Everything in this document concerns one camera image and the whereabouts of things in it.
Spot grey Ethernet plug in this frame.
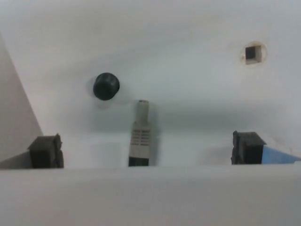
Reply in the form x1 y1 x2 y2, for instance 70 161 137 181
128 99 151 167

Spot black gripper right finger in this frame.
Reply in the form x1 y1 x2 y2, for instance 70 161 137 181
231 130 301 165

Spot white task board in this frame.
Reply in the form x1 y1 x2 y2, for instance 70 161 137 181
0 0 301 168

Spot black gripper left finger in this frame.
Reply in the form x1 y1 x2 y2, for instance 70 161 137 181
0 133 64 170

